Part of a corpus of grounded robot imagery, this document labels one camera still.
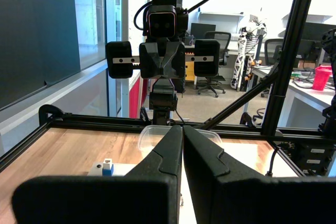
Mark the white red partition panel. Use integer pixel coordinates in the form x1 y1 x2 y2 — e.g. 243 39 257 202
121 0 152 120

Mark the clear plastic tub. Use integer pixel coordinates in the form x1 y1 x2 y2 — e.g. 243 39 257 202
138 125 223 156

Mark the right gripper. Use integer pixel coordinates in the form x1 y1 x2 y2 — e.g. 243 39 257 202
106 39 221 79

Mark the black computer monitor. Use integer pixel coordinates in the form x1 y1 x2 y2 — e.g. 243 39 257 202
190 23 217 40
299 22 336 63

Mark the yellow drawer cabinet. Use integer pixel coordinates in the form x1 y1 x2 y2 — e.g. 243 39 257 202
185 61 196 81

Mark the thin black cable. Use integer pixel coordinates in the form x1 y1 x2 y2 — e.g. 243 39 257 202
265 146 281 177

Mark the black office chair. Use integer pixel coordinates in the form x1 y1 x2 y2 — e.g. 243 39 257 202
251 37 288 124
197 31 232 98

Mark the white black lattice stand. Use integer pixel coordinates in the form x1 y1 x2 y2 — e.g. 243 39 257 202
230 26 260 92

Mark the black aluminium frame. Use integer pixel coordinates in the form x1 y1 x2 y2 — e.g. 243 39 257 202
0 0 336 180

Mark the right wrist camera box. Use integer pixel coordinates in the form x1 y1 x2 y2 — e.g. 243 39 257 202
146 5 177 39

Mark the red plastic cup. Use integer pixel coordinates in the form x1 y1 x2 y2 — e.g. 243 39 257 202
311 64 333 91

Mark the blue white connector block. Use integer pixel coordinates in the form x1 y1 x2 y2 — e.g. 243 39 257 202
101 158 114 176

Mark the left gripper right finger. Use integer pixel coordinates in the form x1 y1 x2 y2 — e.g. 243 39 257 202
183 125 336 224

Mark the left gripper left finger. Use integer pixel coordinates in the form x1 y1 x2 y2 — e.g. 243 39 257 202
10 125 184 224

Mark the white desk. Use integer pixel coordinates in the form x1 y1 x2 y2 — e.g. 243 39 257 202
278 77 336 130

